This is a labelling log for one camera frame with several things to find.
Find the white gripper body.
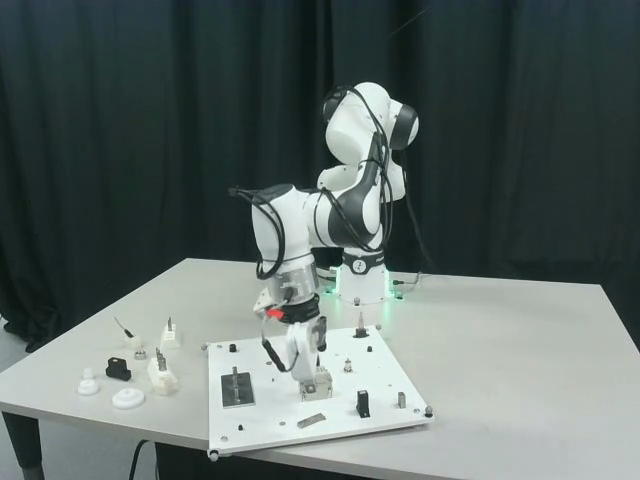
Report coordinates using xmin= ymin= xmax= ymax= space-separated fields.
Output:
xmin=285 ymin=318 xmax=329 ymax=385

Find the large white peg holder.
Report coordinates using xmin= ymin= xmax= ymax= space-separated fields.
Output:
xmin=146 ymin=358 xmax=181 ymax=397

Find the white task board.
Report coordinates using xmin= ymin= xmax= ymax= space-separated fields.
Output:
xmin=201 ymin=326 xmax=436 ymax=459

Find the white large gear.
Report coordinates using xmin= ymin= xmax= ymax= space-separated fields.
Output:
xmin=111 ymin=388 xmax=147 ymax=413

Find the black D-SUB plug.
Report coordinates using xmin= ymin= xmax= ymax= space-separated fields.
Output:
xmin=104 ymin=355 xmax=133 ymax=384

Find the black curtain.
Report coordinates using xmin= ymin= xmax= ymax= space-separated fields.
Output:
xmin=0 ymin=0 xmax=640 ymax=354

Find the dark table leg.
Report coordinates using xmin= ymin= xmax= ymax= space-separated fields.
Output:
xmin=1 ymin=410 xmax=42 ymax=480

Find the thin black rod on wire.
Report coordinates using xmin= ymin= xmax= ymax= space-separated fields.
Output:
xmin=258 ymin=308 xmax=291 ymax=374

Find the black cable behind arm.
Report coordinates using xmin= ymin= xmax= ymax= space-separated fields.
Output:
xmin=397 ymin=149 xmax=437 ymax=281

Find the black cable under table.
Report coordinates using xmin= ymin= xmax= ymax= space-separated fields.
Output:
xmin=130 ymin=438 xmax=153 ymax=480

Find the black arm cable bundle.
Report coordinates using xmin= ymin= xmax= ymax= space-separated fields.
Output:
xmin=228 ymin=85 xmax=401 ymax=281

